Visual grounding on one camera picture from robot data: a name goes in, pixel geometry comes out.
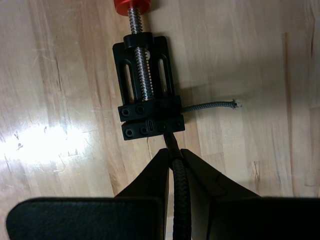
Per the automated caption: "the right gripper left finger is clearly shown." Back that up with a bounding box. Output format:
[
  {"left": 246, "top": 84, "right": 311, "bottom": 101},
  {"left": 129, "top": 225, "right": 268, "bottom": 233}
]
[{"left": 6, "top": 148, "right": 170, "bottom": 240}]

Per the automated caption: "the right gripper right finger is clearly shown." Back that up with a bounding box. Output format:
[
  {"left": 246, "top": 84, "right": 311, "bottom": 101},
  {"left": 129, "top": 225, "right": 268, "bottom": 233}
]
[{"left": 181, "top": 148, "right": 320, "bottom": 240}]

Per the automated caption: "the black vise with red knob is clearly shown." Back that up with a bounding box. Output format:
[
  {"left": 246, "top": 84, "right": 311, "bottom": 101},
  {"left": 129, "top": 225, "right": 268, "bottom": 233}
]
[{"left": 112, "top": 0, "right": 187, "bottom": 142}]

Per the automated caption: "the USB-C plug braided cable stub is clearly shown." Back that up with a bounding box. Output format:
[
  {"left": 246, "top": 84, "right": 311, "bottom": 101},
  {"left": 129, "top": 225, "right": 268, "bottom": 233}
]
[{"left": 163, "top": 131, "right": 194, "bottom": 240}]

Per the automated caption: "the USB-C socket adapter cable stub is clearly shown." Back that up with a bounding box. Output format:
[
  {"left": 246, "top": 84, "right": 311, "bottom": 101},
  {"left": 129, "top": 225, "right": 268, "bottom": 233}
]
[{"left": 146, "top": 98, "right": 243, "bottom": 134}]

